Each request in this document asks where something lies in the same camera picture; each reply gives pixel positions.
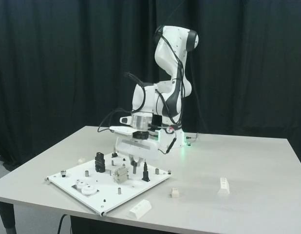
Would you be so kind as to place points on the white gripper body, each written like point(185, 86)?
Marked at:
point(140, 151)

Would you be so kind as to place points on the metal square peg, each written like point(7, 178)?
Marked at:
point(135, 169)

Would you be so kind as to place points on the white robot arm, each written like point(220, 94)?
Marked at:
point(165, 48)

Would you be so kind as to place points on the white round peg holder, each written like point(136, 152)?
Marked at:
point(139, 209)

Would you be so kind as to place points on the white square peg holder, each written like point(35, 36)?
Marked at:
point(223, 186)

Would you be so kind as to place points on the black USB plug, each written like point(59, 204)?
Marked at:
point(145, 175)

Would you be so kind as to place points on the beige waterproof plug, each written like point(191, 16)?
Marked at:
point(120, 175)

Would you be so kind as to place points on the flat white mounting plate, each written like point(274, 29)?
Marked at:
point(120, 130)

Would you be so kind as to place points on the white task board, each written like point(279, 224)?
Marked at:
point(131, 192)

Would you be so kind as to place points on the black D-SUB plug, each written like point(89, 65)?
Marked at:
point(99, 162)

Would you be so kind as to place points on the small white cube holder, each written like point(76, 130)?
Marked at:
point(174, 192)
point(81, 160)

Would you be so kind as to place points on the white large gear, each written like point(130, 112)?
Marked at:
point(89, 190)

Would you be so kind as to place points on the white medium gear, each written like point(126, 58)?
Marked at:
point(81, 185)

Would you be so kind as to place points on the metal BNC plug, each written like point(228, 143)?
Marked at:
point(64, 174)

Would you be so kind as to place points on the black cabinet under table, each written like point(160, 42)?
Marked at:
point(99, 225)

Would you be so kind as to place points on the dark table leg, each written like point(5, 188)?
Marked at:
point(5, 217)

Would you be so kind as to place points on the black curtain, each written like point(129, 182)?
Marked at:
point(43, 48)

